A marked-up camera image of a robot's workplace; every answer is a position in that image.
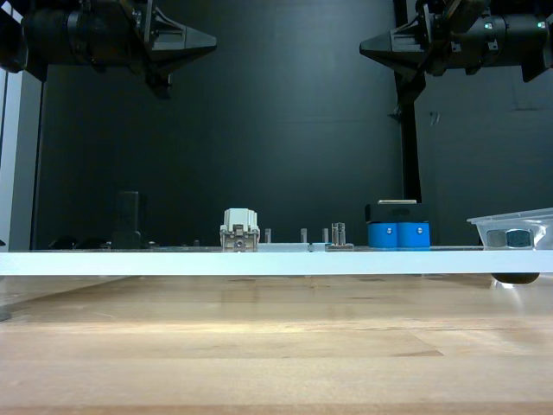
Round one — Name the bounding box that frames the steel nut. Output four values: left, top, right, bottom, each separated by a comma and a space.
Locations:
486, 227, 535, 250

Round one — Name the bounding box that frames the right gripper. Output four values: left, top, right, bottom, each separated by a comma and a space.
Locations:
359, 0, 489, 77

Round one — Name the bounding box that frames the blue socket block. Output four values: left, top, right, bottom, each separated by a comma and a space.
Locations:
367, 221, 432, 251

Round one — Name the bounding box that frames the clear plastic container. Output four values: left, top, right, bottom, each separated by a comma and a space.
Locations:
466, 207, 553, 252

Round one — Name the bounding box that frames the black post fitting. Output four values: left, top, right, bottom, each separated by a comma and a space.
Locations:
111, 189, 143, 249

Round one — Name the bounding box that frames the beige many-pin connector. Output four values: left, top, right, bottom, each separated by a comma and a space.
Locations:
219, 208, 260, 252

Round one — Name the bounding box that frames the steel threaded stud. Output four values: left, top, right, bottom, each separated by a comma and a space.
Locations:
326, 221, 355, 252

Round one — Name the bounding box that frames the white task board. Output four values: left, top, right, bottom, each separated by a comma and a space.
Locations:
0, 248, 553, 277

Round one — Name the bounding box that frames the black block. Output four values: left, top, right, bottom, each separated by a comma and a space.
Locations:
365, 200, 433, 226

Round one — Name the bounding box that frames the grey peg base block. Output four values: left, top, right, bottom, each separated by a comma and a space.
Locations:
257, 242, 326, 252

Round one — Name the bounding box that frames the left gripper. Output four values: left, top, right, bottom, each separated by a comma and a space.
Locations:
92, 0, 218, 99

